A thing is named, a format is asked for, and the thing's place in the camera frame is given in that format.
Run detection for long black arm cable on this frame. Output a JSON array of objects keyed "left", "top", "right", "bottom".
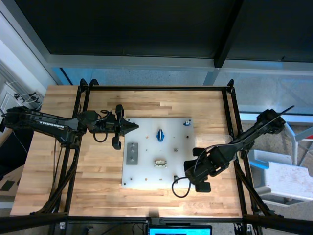
[{"left": 193, "top": 105, "right": 295, "bottom": 172}]

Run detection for black aluminium frame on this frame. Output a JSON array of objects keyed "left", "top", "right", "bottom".
[{"left": 0, "top": 78, "right": 313, "bottom": 235}]

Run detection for white task board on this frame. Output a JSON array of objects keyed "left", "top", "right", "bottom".
[{"left": 121, "top": 117, "right": 198, "bottom": 190}]

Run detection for blue lit screen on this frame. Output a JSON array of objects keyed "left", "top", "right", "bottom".
[{"left": 147, "top": 225, "right": 213, "bottom": 235}]

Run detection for braided black cable sleeve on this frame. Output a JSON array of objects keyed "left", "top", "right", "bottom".
[{"left": 93, "top": 127, "right": 109, "bottom": 143}]

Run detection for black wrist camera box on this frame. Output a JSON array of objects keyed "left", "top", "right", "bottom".
[{"left": 183, "top": 160, "right": 197, "bottom": 182}]

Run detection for black vertical post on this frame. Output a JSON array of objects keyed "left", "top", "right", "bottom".
[{"left": 214, "top": 0, "right": 245, "bottom": 69}]

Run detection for grey metal plate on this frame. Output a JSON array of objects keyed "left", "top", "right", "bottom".
[{"left": 125, "top": 141, "right": 139, "bottom": 165}]

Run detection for looped black wrist cable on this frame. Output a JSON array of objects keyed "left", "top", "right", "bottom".
[{"left": 172, "top": 175, "right": 192, "bottom": 198}]

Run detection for tangled cables and plugs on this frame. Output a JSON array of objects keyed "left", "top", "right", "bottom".
[{"left": 13, "top": 91, "right": 43, "bottom": 106}]

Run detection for white step stool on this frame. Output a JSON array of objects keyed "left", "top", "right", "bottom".
[{"left": 249, "top": 148, "right": 313, "bottom": 206}]

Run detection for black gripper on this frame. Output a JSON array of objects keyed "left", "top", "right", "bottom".
[
  {"left": 192, "top": 147, "right": 217, "bottom": 193},
  {"left": 105, "top": 104, "right": 139, "bottom": 150}
]

